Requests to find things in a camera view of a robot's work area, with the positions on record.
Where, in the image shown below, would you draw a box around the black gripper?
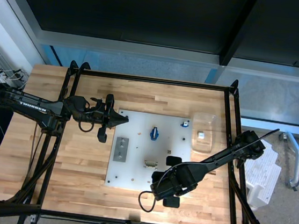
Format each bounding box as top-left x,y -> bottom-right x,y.
88,92 -> 132,146
149,153 -> 186,209

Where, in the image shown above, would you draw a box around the beige multi-pin connector housing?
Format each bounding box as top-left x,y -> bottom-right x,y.
143,158 -> 159,171

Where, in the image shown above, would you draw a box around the blue clamp connector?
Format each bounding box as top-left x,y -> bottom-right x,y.
148,126 -> 161,142

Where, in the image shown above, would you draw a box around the grey metal plate with pegs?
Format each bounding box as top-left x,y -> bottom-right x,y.
111,136 -> 130,164

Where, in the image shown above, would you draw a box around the white task board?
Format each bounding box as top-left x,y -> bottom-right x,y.
104,108 -> 199,198

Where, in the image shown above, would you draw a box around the clear plastic tub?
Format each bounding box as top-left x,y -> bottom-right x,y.
189,111 -> 220,156

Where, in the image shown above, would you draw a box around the white foam block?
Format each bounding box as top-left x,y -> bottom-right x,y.
238,139 -> 285,214

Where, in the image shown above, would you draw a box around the grey metal chair base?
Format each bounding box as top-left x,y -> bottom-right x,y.
273,129 -> 299,192

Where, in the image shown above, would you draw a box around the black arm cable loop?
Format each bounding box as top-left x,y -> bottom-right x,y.
136,188 -> 163,215
78,114 -> 97,134

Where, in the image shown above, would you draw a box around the black metal frame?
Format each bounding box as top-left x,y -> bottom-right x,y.
0,51 -> 299,224

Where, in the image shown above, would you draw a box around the black and white cables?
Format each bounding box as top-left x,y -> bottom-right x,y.
0,65 -> 30,88

